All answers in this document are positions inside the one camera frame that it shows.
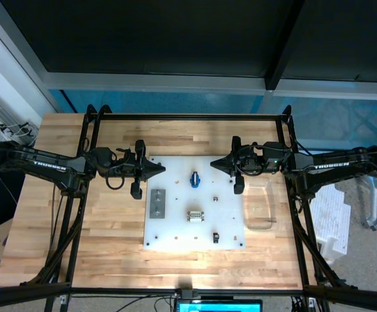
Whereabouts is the beige HAN10E connector insert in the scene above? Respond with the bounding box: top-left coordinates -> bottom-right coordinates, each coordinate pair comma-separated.
187,210 -> 206,224

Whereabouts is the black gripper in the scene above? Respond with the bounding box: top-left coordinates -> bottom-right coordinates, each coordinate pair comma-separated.
115,139 -> 166,200
210,136 -> 263,195

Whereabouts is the white taskboard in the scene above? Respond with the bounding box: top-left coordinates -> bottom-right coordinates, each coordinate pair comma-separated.
142,155 -> 247,250

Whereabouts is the black table-level camera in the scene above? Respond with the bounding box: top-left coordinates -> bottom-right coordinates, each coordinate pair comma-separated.
174,283 -> 200,299

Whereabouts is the black aluminium frame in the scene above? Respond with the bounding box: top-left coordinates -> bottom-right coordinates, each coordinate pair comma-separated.
0,103 -> 377,312

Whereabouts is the laptop screen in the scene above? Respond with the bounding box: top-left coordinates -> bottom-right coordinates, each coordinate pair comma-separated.
174,298 -> 263,312

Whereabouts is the clear plastic tub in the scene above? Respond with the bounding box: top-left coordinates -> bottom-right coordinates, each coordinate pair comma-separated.
242,179 -> 279,232

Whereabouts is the blue round connector mount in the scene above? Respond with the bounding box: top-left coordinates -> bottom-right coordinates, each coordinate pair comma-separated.
188,171 -> 203,189

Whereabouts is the white and black cable bundle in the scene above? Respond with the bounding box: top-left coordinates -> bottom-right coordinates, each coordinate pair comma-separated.
0,122 -> 35,139

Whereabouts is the grey metal plate with pegs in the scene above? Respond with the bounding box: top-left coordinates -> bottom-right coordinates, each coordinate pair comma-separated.
148,188 -> 167,220

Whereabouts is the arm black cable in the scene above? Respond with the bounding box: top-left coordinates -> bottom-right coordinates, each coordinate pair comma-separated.
235,126 -> 308,178
105,162 -> 127,191

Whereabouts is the white foam block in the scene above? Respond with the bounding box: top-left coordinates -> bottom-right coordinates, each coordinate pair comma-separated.
309,181 -> 352,265

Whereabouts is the grey metal stand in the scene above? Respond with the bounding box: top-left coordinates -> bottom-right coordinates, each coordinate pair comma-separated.
357,167 -> 377,231

